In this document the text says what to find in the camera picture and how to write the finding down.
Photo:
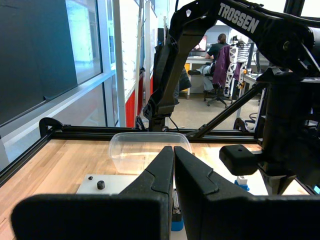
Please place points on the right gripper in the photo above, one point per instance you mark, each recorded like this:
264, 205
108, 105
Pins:
240, 160

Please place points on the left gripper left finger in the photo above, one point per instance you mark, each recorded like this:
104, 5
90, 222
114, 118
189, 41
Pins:
100, 217

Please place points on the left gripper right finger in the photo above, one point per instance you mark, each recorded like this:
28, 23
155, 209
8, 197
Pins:
250, 217

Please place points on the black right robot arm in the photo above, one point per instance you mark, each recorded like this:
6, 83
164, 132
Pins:
237, 22

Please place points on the black knurled set screw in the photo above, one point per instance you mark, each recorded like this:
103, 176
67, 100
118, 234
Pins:
101, 185

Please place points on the blue white connector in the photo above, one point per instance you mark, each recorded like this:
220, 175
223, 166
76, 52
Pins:
242, 185

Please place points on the screen with blue edge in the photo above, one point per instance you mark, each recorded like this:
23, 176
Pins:
317, 189

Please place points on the white board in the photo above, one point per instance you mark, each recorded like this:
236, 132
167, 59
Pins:
115, 183

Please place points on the clear plastic tub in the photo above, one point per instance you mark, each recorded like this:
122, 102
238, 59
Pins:
130, 150

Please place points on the black office chair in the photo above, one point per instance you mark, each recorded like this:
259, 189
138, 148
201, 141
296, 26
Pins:
217, 100

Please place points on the white desk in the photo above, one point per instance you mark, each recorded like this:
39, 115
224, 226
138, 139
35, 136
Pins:
196, 83
250, 78

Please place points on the red panel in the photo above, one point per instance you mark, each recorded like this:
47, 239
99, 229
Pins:
130, 112

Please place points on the purple jacket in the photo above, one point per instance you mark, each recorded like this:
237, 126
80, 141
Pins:
222, 65

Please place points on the striped cloth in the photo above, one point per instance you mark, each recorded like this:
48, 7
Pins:
242, 55

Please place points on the white lattice stand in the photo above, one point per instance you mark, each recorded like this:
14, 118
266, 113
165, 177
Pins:
233, 53

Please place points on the person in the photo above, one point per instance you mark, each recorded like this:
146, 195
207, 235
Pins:
217, 47

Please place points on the monitor with pink picture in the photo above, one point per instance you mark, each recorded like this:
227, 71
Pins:
201, 45

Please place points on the black aluminium frame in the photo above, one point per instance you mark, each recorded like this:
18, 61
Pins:
87, 132

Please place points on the white window frame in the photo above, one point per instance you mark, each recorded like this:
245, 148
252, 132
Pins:
107, 62

